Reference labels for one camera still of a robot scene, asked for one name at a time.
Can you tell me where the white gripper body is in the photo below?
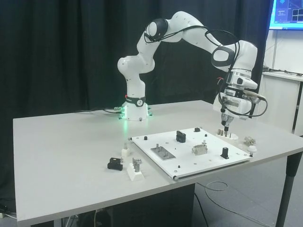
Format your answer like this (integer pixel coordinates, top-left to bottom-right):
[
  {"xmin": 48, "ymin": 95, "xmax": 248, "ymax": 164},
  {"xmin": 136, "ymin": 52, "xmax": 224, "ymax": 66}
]
[{"xmin": 213, "ymin": 94, "xmax": 256, "ymax": 120}]

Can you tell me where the white cabinet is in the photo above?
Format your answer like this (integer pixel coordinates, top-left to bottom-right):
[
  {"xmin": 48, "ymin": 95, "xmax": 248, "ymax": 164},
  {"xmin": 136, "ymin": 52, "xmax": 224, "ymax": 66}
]
[{"xmin": 252, "ymin": 70, "xmax": 303, "ymax": 137}]

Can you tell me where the white task board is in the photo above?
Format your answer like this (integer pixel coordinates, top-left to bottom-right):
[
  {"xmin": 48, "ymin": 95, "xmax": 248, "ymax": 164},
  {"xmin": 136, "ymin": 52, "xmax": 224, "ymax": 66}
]
[{"xmin": 127, "ymin": 127, "xmax": 252, "ymax": 182}]

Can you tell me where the black table leg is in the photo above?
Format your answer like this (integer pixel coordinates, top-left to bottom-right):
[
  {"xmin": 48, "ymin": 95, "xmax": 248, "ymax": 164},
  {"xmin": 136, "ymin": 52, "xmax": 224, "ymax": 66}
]
[{"xmin": 276, "ymin": 148, "xmax": 303, "ymax": 227}]

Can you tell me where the blue screen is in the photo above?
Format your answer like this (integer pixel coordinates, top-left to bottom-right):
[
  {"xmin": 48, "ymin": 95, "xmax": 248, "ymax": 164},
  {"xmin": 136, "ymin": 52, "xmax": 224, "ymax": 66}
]
[{"xmin": 268, "ymin": 0, "xmax": 303, "ymax": 31}]

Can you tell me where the large black box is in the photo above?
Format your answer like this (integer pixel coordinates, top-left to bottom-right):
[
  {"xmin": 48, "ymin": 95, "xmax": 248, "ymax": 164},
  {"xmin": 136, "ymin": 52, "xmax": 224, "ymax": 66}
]
[{"xmin": 62, "ymin": 183, "xmax": 196, "ymax": 227}]

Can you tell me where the black curtain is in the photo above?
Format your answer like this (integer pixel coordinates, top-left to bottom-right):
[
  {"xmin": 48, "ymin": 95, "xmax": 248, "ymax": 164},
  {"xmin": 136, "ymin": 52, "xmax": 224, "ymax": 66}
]
[{"xmin": 0, "ymin": 0, "xmax": 273, "ymax": 215}]

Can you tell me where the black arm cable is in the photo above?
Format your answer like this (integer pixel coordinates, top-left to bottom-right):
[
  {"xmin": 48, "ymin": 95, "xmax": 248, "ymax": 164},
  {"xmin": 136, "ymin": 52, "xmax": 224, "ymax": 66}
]
[{"xmin": 142, "ymin": 25, "xmax": 268, "ymax": 119}]

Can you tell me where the small white camera box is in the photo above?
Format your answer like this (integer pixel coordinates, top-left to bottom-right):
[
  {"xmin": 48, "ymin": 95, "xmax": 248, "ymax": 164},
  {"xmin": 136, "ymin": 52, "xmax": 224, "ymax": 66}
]
[{"xmin": 236, "ymin": 77, "xmax": 258, "ymax": 90}]

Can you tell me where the silver wrist ring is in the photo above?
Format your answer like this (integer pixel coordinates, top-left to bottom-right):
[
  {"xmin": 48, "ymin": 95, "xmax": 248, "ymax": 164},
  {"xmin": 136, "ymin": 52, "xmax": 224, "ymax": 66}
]
[{"xmin": 226, "ymin": 72, "xmax": 240, "ymax": 89}]

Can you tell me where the thin grey cable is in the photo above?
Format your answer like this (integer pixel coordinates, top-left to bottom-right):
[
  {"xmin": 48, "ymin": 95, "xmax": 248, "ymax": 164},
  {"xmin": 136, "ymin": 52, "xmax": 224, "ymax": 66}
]
[{"xmin": 205, "ymin": 181, "xmax": 277, "ymax": 227}]

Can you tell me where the black floor cable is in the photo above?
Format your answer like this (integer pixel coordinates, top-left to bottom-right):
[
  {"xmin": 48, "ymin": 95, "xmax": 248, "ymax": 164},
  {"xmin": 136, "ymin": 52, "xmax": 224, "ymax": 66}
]
[{"xmin": 194, "ymin": 192, "xmax": 207, "ymax": 227}]

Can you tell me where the black base cable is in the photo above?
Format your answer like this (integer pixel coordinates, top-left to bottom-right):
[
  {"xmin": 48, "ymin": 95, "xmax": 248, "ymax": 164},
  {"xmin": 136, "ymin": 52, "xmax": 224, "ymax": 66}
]
[{"xmin": 78, "ymin": 107, "xmax": 126, "ymax": 117}]

